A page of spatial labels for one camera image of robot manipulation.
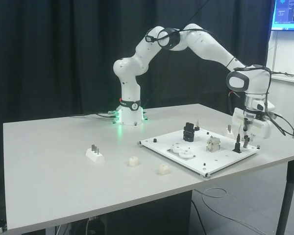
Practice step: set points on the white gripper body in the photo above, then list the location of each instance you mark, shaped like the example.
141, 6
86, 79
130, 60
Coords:
262, 128

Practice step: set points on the large metal square peg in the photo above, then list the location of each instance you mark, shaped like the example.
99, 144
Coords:
246, 144

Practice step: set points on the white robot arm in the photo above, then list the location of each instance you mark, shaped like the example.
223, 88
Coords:
127, 80

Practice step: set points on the thick metal square peg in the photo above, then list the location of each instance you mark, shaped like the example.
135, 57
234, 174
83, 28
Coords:
229, 128

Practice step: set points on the white square peg holder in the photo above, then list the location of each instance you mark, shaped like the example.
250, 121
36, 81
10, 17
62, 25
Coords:
229, 133

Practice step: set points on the white round peg holder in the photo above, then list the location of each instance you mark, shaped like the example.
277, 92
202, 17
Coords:
94, 156

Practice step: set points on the white cabinet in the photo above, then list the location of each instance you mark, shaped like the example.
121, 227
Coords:
289, 98

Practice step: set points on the metal connector block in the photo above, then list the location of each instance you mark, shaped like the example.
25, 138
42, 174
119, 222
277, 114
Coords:
213, 144

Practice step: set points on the small metal bolt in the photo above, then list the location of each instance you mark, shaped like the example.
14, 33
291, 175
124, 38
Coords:
197, 127

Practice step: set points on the dark grey table leg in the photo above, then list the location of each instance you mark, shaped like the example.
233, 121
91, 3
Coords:
290, 195

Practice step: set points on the white medium gear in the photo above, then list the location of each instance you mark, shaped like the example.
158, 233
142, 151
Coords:
186, 154

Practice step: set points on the white small gear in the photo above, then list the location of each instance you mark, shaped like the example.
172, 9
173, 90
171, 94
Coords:
176, 149

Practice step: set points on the white task board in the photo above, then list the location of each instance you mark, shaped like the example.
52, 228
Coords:
161, 147

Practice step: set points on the cream plug holder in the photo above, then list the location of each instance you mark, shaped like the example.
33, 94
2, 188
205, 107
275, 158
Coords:
134, 161
164, 170

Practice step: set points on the blue screen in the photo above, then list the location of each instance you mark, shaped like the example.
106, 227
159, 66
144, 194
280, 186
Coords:
287, 14

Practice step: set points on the black curtain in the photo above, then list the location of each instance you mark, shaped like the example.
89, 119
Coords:
51, 61

